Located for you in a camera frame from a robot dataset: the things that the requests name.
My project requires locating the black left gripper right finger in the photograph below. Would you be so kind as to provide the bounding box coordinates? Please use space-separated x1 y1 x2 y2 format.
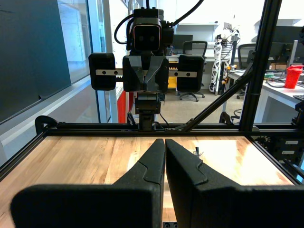
165 138 304 228

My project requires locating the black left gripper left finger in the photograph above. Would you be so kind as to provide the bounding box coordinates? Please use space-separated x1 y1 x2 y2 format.
9 138 166 228

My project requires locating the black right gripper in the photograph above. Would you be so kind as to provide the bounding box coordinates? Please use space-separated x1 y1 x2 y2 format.
88 51 205 93

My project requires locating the USB-C connector with braided cable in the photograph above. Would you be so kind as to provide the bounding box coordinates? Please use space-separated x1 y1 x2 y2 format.
192 146 204 158

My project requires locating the red cabinet panel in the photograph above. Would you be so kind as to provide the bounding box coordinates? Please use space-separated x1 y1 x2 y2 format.
116 89 133 124

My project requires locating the black office chair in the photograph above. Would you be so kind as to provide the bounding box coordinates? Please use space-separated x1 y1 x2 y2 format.
236 43 256 99
179 40 209 102

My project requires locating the black computer monitor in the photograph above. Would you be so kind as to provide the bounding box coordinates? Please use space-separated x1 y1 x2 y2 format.
269 26 297 60
173 34 193 49

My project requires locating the black labelled control box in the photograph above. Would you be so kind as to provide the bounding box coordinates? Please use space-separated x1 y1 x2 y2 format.
266 137 304 148
268 147 304 162

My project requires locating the white lattice robot stand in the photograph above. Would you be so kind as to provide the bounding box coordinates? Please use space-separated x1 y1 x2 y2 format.
209 21 238 92

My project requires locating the white desk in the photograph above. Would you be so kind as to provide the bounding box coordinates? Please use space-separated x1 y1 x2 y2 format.
255 79 304 123

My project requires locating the red plastic cup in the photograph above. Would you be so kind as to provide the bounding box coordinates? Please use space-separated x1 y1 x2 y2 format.
284 64 304 89

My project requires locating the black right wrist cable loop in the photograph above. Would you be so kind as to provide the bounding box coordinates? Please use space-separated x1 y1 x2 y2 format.
114 13 134 45

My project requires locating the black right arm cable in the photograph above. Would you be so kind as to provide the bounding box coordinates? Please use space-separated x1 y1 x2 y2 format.
173 0 205 26

